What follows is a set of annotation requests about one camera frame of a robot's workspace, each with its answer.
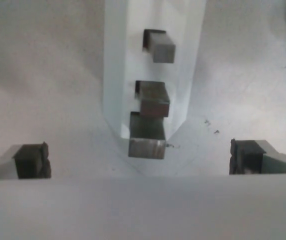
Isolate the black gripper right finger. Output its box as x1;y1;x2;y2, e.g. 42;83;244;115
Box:
229;138;286;175

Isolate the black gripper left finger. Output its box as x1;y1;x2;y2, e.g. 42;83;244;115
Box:
0;141;52;180

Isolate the white square peg holder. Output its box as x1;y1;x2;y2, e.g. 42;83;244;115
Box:
101;0;204;177

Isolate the large metal square peg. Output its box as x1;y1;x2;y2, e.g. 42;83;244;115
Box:
128;111;168;159

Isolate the medium metal square peg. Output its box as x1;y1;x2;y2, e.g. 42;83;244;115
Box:
135;80;171;118

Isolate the small metal square peg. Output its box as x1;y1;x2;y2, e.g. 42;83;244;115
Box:
142;28;177;64

